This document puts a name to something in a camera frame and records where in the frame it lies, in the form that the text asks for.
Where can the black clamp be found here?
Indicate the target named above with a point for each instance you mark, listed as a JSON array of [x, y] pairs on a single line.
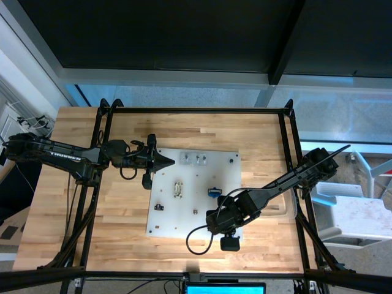
[[158, 207]]

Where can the white plastic stool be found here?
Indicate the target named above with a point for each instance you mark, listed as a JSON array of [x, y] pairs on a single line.
[[352, 214]]

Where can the grey metal chair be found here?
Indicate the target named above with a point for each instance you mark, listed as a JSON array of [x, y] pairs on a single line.
[[364, 165]]

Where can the clear acrylic block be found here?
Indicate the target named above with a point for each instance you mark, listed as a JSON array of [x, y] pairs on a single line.
[[191, 161]]

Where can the black table-level camera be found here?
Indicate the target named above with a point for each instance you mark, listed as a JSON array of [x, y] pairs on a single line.
[[194, 277]]

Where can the black aluminium frame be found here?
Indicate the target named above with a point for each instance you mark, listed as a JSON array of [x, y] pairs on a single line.
[[196, 110]]

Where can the white plastic board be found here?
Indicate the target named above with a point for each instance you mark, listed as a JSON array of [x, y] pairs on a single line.
[[177, 214]]

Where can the black Trossen arm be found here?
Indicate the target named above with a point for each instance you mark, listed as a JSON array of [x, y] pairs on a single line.
[[281, 183], [65, 156]]

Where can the blue and black D-sub connector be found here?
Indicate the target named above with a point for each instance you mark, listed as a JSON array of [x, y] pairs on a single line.
[[214, 193]]

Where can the grey connector housing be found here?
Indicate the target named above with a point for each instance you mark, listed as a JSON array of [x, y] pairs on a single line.
[[178, 190]]

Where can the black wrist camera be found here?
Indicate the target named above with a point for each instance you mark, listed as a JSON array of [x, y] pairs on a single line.
[[214, 222]]

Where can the blue laptop screen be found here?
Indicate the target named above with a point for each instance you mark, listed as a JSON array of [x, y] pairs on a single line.
[[223, 289]]

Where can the black wall pillar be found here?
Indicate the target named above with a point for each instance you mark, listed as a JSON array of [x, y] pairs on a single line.
[[288, 39]]

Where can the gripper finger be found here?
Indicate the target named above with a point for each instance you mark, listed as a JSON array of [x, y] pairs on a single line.
[[161, 164], [162, 158]]

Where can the clear plastic tub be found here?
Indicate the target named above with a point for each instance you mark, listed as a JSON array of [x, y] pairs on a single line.
[[278, 211]]

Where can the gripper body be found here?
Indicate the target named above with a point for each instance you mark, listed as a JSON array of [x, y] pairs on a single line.
[[229, 244], [144, 159]]

